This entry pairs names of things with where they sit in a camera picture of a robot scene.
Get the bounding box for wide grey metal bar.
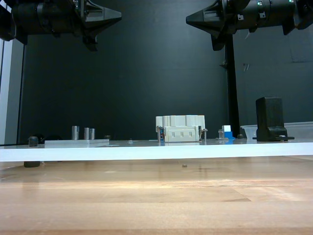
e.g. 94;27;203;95
71;125;81;141

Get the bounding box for white bar holder plate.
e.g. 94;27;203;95
44;139;110;148

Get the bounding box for white multi-block connector housing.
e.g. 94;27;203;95
155;114;205;132

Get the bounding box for black plastic holder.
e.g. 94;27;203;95
252;96;295;142

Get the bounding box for blue and white connector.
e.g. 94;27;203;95
221;124;236;143

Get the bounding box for clear plastic tub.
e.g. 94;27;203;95
240;121;313;144

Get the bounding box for beige three-window connector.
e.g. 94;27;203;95
163;125;201;143

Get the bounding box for black frame post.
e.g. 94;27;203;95
220;30;242;138

